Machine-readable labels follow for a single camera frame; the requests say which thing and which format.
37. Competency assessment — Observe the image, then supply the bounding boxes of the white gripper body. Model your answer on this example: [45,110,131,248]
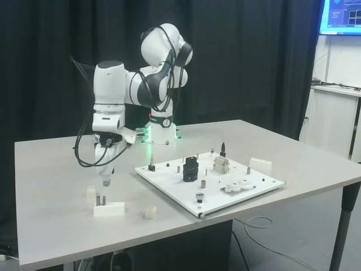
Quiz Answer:
[94,142,124,181]

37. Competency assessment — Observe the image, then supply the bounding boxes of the white peg holder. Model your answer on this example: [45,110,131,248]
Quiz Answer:
[93,201,126,217]

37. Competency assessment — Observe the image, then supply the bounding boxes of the white task board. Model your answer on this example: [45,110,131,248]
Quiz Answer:
[133,148,285,220]

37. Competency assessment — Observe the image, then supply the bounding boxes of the black D-SUB plug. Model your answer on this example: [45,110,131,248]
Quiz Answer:
[183,156,200,182]

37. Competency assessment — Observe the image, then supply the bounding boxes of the beige metal connector block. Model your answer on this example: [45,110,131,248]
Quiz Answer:
[213,156,230,174]

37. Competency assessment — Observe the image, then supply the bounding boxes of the black waterproof plug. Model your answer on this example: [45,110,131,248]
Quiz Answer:
[219,134,228,158]

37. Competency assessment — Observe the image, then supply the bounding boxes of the white holder with holes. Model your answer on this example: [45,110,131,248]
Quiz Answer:
[248,157,273,172]

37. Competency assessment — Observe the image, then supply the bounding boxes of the black curtains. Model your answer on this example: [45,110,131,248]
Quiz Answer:
[0,0,325,255]

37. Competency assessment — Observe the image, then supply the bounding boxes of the white cabinet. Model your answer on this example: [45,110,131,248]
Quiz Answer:
[298,84,361,163]

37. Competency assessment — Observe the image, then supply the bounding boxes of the dark grey table leg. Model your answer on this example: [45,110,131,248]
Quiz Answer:
[329,185,356,271]

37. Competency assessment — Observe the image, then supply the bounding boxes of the blue screen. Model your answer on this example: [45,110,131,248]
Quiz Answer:
[319,0,361,36]

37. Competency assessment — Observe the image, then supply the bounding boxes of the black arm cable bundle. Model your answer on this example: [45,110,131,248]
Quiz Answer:
[70,24,183,168]

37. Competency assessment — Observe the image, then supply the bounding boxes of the grey floor cable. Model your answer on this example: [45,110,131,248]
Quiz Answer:
[234,216,335,271]

